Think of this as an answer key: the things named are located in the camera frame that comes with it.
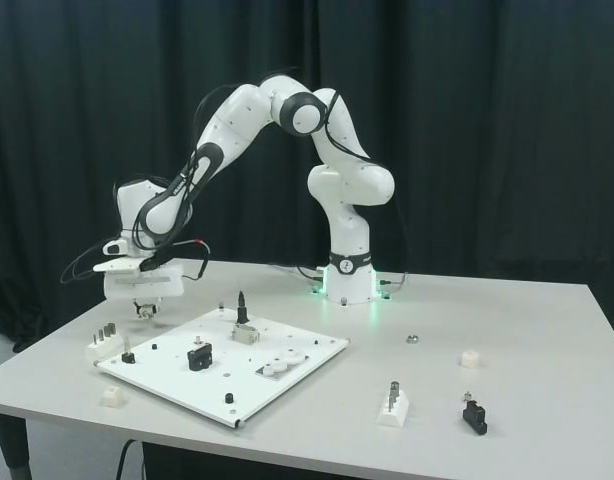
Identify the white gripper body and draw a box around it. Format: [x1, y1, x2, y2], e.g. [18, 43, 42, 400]
[103, 264, 187, 302]

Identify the flat white mounting plate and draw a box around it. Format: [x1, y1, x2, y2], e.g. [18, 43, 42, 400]
[92, 257, 141, 274]

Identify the white square peg holder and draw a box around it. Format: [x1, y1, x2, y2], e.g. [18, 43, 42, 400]
[88, 337, 121, 359]

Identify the white task board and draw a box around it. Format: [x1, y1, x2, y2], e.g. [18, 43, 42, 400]
[95, 308, 351, 430]

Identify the black D-SUB plug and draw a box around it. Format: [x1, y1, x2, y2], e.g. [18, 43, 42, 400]
[186, 337, 214, 372]

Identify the black upright plug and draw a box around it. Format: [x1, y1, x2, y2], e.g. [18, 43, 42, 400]
[235, 287, 251, 324]

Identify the black curtain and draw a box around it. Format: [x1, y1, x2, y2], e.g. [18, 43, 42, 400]
[0, 0, 614, 354]

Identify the dark grey table leg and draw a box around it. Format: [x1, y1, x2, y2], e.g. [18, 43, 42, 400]
[0, 410, 30, 480]

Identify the white round peg holder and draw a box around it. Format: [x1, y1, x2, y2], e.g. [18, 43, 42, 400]
[376, 394, 411, 428]

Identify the black connector block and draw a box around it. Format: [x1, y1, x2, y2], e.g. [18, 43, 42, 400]
[461, 401, 489, 435]

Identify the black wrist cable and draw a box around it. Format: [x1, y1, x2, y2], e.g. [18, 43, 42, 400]
[60, 239, 138, 288]

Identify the black base cable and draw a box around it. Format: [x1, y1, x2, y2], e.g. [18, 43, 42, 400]
[269, 263, 329, 283]
[379, 272, 411, 292]

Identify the black cable under table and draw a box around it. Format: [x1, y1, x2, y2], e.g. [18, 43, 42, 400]
[117, 438, 141, 480]

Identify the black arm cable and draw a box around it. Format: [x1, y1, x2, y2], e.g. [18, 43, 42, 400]
[136, 69, 373, 251]

